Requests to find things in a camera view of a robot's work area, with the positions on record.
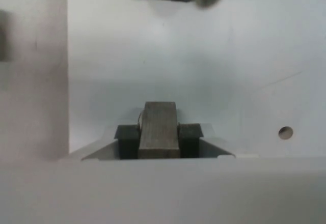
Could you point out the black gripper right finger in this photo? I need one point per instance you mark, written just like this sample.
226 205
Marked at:
189 142

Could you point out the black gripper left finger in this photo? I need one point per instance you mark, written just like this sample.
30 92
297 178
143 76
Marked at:
127 142

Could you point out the white task board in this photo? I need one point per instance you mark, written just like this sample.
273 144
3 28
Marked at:
203 68

